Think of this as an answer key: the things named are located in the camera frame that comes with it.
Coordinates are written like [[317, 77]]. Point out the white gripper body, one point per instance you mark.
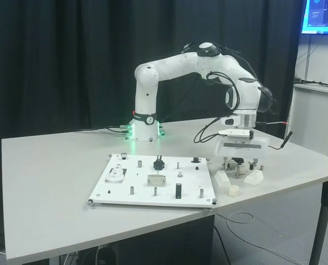
[[242, 151]]

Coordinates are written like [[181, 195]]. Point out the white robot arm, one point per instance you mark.
[[180, 66]]

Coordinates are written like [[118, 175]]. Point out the wide white peg holder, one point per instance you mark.
[[254, 177]]

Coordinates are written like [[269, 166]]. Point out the long white peg holder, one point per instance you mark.
[[221, 179]]

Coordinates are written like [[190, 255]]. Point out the large metal square peg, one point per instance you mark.
[[201, 192]]

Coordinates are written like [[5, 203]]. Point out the thick metal round peg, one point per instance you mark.
[[139, 163]]

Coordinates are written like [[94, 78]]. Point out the metal BNC plug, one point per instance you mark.
[[261, 166]]

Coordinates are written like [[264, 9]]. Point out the black D-SUB plug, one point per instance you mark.
[[238, 160]]

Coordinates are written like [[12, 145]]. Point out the small white holder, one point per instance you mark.
[[234, 191]]

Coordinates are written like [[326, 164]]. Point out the thin black probe rod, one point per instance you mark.
[[287, 138]]

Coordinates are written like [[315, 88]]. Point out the white cabinet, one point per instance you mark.
[[315, 116]]

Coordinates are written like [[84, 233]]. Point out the white task board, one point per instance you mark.
[[152, 200]]

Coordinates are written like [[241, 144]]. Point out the dark grey table leg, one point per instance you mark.
[[322, 220]]

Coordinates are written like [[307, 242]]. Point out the white small gear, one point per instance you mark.
[[118, 166]]

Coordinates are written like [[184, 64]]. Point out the white medium gear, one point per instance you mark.
[[117, 172]]

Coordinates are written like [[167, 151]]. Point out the white large gear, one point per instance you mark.
[[112, 178]]

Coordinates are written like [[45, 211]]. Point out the black under-table box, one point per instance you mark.
[[139, 240]]

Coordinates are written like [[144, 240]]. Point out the blue screen monitor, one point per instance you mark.
[[322, 16]]

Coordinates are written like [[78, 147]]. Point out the black curtain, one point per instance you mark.
[[70, 55]]

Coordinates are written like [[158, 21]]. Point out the flat white mount plate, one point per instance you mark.
[[235, 133]]

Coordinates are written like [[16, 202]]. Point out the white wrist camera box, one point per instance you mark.
[[230, 121]]

